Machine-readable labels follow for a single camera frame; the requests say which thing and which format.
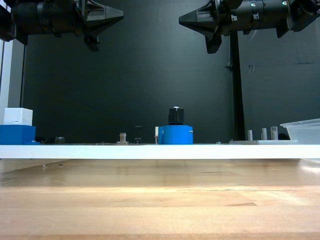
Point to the medium grey metal peg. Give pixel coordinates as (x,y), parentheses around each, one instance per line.
(264,133)

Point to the small metal socket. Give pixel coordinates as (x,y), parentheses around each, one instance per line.
(122,138)

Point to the white taskboard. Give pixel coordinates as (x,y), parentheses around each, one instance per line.
(150,151)

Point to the white cube plug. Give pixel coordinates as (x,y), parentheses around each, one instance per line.
(17,116)

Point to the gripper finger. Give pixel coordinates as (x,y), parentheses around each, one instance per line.
(100,27)
(207,29)
(202,18)
(110,13)

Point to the small black connector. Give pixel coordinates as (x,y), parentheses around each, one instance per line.
(138,132)

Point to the blue round holder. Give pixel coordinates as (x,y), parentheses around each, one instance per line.
(177,135)

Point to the clear plastic tub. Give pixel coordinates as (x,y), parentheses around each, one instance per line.
(305,132)

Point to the black threaded screw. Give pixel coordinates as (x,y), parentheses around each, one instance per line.
(60,140)

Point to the black block with silver top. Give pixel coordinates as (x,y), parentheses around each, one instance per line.
(176,116)

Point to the thin grey metal peg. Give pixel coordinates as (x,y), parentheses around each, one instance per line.
(250,135)

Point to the black vertical post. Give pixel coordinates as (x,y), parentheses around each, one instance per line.
(237,87)

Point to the blue square mount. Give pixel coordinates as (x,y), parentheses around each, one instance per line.
(17,135)

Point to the grey peg plate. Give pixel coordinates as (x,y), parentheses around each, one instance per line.
(262,142)

